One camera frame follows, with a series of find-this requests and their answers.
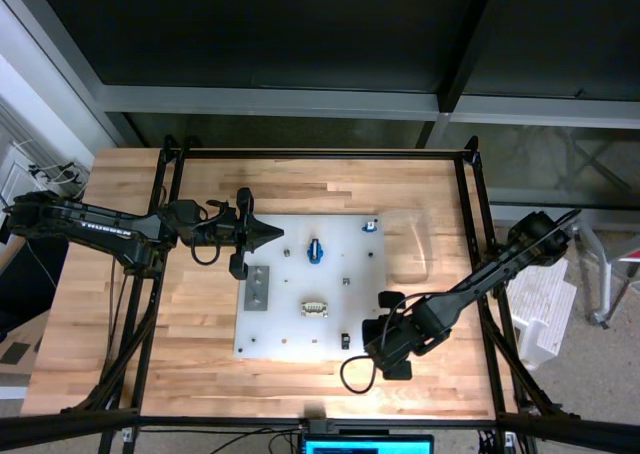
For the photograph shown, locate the blue round connector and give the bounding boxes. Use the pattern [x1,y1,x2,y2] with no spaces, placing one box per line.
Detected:
[304,238,326,266]

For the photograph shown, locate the beige connector housing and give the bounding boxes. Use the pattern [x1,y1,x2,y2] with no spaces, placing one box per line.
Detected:
[300,300,331,321]

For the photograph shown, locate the white taskboard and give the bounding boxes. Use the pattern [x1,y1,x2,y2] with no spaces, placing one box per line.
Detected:
[233,213,389,363]

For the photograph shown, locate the flat cardboard box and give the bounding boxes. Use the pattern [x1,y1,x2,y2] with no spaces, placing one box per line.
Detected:
[0,307,52,376]

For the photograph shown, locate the grey metal window frame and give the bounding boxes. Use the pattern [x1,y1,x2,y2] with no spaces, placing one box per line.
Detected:
[0,0,640,220]

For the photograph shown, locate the black box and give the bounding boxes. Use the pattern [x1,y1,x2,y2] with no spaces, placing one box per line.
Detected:
[0,231,70,346]

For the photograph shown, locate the aluminium bar holder block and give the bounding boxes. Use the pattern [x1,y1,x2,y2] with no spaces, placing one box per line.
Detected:
[242,264,272,312]

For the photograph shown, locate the screen with blue edge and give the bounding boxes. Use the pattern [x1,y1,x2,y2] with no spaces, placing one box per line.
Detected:
[298,433,436,454]

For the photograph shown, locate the chair with silver frame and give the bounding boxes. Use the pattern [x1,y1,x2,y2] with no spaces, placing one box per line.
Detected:
[568,213,640,331]

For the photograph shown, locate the clear plastic tub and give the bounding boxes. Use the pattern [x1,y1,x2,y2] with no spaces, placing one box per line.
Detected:
[381,209,437,286]

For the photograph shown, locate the white plastic step stool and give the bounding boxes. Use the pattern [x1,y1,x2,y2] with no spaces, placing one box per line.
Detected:
[503,256,578,373]

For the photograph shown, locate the black metal frame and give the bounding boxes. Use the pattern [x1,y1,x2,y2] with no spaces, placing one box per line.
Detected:
[0,133,640,454]

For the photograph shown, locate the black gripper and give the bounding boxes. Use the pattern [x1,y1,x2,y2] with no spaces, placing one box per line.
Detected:
[360,289,425,382]
[215,187,285,282]

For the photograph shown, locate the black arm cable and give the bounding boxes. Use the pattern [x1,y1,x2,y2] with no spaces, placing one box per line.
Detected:
[339,296,421,395]
[188,199,225,267]

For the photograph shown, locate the white cables on floor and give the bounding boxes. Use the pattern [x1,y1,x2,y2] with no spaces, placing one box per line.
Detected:
[22,160,87,189]

